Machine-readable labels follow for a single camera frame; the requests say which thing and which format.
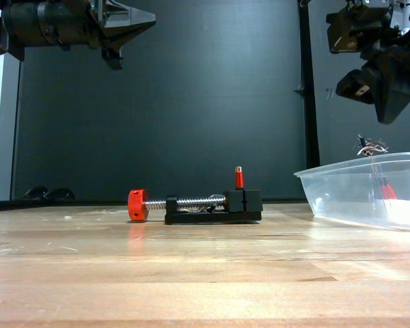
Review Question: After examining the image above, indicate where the black vise with red knob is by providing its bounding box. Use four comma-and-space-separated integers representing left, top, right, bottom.
127, 188, 263, 226

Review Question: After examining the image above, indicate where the clear plastic tub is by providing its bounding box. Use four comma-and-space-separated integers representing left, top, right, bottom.
292, 151, 410, 232

